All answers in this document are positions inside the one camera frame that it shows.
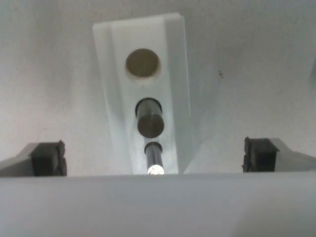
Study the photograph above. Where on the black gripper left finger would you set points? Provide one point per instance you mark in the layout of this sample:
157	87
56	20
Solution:
47	160

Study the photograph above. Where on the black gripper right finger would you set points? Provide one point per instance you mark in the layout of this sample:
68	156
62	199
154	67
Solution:
261	155

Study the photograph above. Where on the white round peg holder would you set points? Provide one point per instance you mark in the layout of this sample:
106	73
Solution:
118	98

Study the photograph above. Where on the small metal round peg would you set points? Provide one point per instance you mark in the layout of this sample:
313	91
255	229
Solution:
154	158

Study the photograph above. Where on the medium metal round peg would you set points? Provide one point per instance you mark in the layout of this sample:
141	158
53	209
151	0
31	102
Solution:
150	124

